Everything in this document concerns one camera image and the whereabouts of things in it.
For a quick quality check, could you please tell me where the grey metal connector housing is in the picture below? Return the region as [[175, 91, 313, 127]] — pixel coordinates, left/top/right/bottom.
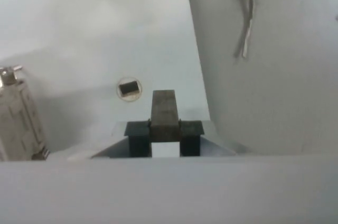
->
[[0, 64, 50, 161]]

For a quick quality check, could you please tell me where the white task board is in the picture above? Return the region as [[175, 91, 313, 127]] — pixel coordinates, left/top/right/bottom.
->
[[0, 0, 220, 161]]

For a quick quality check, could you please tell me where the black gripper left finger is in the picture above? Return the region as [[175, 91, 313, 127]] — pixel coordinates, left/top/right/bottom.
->
[[90, 120, 153, 159]]

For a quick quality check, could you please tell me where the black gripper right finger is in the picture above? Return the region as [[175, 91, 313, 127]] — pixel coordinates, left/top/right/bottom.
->
[[179, 120, 238, 157]]

